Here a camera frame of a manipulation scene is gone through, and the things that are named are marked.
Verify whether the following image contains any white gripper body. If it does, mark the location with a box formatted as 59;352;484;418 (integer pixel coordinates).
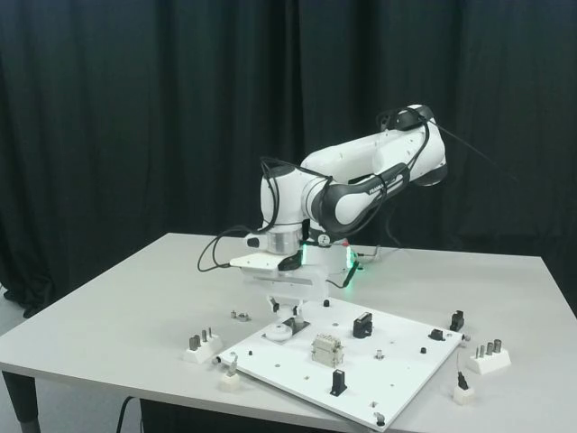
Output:
243;269;326;301

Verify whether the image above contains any white large gear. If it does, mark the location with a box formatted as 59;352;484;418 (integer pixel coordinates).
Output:
263;324;293;345

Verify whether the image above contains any beige waterproof plug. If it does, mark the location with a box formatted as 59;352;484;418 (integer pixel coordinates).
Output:
310;333;346;364

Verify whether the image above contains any white square peg holder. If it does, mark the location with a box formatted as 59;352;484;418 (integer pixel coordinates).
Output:
182;340;225;364

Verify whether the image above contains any white task board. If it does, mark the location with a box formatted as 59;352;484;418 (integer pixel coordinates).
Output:
215;295;466;428

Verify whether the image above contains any white round peg holder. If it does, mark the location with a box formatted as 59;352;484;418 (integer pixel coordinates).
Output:
466;349;513;375

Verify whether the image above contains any black curtain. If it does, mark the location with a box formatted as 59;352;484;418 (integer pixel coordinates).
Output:
0;0;577;317

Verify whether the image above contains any black table leg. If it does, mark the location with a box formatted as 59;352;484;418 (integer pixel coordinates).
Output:
6;372;38;433

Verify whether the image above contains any thin black rod on wire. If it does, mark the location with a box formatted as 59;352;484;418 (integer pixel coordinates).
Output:
326;257;362;290

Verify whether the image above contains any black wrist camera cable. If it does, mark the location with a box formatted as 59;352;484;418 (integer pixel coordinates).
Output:
197;225;271;274

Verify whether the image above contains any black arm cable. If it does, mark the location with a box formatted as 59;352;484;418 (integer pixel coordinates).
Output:
260;106;441;253

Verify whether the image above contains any black floor cable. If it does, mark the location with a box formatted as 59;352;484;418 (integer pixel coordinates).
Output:
117;395;142;433

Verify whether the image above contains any black cable tie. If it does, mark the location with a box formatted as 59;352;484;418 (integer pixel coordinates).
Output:
435;124;520;183

